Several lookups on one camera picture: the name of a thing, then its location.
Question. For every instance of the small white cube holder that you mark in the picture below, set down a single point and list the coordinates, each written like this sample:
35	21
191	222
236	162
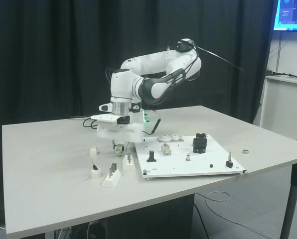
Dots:
94	151

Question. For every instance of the thin metal round peg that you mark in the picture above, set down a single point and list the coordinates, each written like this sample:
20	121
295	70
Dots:
110	173

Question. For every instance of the black D-SUB plug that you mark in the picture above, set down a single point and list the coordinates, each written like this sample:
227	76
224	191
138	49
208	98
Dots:
199	144

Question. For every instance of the white small gear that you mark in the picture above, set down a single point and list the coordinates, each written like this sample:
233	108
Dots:
181	137

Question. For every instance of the grey waterproof plug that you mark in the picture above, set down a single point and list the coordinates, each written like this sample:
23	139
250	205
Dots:
119	150

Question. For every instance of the metal nut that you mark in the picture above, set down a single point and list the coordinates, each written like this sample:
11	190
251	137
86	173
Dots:
245	151

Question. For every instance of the long white peg holder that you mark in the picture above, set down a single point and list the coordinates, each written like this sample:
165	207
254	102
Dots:
112	181

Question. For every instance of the black curtains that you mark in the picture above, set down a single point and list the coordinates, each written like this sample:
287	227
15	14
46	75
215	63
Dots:
51	49

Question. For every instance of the dark table leg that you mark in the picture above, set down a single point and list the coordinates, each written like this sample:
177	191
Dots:
294	194

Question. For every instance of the blue screen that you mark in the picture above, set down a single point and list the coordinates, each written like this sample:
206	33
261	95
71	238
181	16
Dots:
291	15

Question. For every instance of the metal BNC plug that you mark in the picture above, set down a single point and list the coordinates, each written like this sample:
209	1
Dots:
188	157

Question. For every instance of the white task board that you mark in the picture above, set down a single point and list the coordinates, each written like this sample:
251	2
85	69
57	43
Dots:
188	164

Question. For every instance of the short white peg holder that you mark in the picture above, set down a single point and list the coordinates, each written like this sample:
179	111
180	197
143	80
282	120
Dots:
128	166

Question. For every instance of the white large gear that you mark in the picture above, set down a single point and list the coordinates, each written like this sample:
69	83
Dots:
164	138

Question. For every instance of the metal square peg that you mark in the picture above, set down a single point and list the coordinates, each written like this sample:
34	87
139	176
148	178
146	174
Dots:
114	166

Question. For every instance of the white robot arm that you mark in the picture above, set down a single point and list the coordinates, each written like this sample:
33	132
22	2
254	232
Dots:
148	62

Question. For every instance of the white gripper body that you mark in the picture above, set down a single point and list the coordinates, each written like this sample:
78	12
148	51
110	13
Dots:
123	133

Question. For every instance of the white medium gear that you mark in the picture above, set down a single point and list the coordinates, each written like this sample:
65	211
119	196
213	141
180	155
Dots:
175	137

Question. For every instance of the white cabinet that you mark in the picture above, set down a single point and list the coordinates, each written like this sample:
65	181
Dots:
283	107

